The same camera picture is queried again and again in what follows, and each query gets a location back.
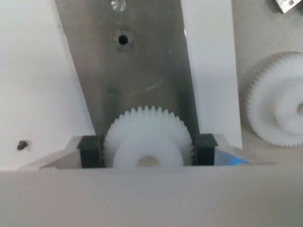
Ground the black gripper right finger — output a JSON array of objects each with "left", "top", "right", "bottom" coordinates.
[{"left": 191, "top": 133, "right": 252, "bottom": 166}]

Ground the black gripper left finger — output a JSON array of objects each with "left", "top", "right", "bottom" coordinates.
[{"left": 39, "top": 135, "right": 106, "bottom": 170}]

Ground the white medium gear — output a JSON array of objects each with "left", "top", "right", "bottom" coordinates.
[{"left": 102, "top": 105, "right": 194, "bottom": 170}]

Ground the white large gear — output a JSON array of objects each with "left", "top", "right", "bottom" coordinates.
[{"left": 245, "top": 51, "right": 303, "bottom": 148}]

